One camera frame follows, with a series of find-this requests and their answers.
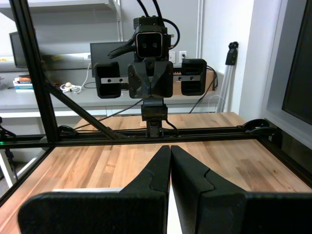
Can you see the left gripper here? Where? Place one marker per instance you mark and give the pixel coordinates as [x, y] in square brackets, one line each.
[107, 90]

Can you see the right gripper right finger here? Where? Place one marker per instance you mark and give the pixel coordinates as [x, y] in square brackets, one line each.
[243, 214]

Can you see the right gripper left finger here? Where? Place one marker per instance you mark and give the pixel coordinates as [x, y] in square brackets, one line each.
[97, 214]

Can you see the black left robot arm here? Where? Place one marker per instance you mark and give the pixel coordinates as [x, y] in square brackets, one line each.
[154, 114]

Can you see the black computer monitor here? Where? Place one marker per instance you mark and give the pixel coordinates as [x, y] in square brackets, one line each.
[18, 48]
[100, 53]

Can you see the black silver tripod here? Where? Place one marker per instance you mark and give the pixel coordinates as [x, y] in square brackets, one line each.
[230, 73]

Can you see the stack of books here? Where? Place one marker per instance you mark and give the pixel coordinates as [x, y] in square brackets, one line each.
[23, 85]

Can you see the grey desk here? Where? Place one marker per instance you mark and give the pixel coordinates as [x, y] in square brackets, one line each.
[24, 100]

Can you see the white wall outlet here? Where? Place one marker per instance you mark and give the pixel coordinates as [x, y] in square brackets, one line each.
[172, 56]
[182, 56]

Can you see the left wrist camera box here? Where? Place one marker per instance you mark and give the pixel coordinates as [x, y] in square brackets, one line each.
[149, 44]

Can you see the white wall shelf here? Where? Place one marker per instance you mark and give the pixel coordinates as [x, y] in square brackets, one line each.
[73, 6]

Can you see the black metal frame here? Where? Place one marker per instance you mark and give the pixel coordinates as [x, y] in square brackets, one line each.
[31, 73]

